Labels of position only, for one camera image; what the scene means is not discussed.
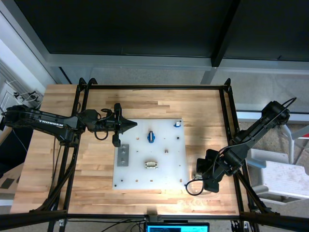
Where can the blue-edged screen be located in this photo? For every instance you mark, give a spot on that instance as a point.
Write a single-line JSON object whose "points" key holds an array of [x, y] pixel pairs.
{"points": [[176, 228]]}

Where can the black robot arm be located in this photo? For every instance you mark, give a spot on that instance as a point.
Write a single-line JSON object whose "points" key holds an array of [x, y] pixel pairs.
{"points": [[50, 122], [256, 130]]}

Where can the clear plastic tub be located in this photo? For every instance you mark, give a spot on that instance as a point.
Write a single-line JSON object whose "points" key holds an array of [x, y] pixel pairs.
{"points": [[192, 164]]}

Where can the small blue connector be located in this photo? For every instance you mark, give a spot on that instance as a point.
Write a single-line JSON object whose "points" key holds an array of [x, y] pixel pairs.
{"points": [[177, 124]]}

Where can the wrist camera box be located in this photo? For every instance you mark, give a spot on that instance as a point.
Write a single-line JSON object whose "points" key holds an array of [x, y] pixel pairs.
{"points": [[201, 165]]}

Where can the small grey frame bracket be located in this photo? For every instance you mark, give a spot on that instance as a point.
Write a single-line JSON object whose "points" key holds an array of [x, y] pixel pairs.
{"points": [[152, 215]]}

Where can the black metal frame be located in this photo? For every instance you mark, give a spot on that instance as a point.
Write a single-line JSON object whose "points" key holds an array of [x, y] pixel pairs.
{"points": [[154, 86]]}

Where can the grey metal bar with screws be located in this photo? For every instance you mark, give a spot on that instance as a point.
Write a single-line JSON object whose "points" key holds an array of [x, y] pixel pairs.
{"points": [[123, 155]]}

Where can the cardboard box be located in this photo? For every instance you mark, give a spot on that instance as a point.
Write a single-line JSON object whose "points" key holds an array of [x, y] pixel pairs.
{"points": [[12, 176]]}

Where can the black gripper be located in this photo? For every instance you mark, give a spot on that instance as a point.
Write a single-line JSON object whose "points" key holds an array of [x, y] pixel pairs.
{"points": [[212, 186], [117, 125]]}

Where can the grey HAN10-E connector insert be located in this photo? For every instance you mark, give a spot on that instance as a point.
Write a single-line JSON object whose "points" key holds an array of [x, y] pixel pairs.
{"points": [[197, 176]]}

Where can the white mounting board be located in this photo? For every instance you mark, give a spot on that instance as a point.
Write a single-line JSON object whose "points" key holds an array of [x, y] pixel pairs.
{"points": [[140, 174]]}

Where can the blue clamp connector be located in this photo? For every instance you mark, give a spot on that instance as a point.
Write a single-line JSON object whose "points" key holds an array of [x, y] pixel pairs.
{"points": [[150, 137]]}

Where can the beige connector base housing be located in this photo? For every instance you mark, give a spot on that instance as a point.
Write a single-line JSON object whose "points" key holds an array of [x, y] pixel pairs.
{"points": [[151, 165]]}

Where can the white step stool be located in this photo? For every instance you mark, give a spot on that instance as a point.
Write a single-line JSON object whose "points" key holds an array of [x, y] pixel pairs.
{"points": [[282, 178]]}

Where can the white metal chair frame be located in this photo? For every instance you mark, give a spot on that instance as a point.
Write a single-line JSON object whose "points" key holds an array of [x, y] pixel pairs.
{"points": [[291, 149]]}

